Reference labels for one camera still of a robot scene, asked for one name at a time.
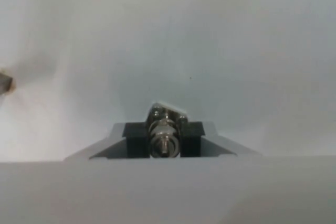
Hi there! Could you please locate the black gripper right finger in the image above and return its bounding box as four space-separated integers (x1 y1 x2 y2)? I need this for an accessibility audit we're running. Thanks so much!
181 121 263 159

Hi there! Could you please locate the white task board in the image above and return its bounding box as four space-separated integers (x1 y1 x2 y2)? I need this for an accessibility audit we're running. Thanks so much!
0 0 336 163

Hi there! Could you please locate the metal BNC plug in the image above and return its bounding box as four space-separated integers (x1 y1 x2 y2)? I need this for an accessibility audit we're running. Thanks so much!
148 119 182 158

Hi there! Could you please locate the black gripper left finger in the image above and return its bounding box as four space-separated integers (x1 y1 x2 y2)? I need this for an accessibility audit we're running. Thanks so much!
64 121 151 161

